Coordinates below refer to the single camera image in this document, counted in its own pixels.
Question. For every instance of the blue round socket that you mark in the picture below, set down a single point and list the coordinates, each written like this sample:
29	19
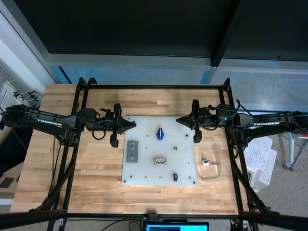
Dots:
160	134

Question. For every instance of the silver black USB connector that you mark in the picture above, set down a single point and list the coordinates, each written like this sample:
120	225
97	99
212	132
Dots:
204	159

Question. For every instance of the brown cardboard box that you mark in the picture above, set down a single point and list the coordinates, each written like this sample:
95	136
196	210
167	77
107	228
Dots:
14	170

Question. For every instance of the grey metal stand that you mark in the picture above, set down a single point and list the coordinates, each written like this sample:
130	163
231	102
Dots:
291	151

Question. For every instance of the white taskboard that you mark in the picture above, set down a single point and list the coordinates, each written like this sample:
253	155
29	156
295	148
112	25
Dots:
144	168

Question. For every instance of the red plastic item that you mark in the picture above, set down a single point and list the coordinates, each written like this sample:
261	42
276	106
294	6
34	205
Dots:
304	137

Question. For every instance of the white styrofoam block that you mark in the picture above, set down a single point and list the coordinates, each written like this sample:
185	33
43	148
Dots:
262	168

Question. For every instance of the clear plastic tub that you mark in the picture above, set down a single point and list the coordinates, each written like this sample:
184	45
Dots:
211	173

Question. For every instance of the black USB socket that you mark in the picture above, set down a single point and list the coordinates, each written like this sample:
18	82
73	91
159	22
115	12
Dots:
175	177

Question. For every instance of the grey metal plate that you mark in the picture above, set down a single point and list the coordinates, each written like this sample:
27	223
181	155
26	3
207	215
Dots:
128	151

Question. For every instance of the black metal frame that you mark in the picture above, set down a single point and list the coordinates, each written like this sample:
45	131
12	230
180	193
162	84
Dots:
154	86

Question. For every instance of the black table-level camera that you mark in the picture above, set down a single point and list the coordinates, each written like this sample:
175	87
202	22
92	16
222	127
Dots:
154	216

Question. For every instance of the blue-edged laptop screen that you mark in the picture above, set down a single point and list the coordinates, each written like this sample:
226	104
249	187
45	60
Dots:
175	227

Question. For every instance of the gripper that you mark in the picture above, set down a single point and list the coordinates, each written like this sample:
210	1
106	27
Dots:
197	120
116	125

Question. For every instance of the beige multi-pin connector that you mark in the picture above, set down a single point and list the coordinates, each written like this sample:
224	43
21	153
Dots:
160	161

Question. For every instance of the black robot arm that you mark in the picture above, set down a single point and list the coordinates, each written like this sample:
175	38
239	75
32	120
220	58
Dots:
48	121
264	124

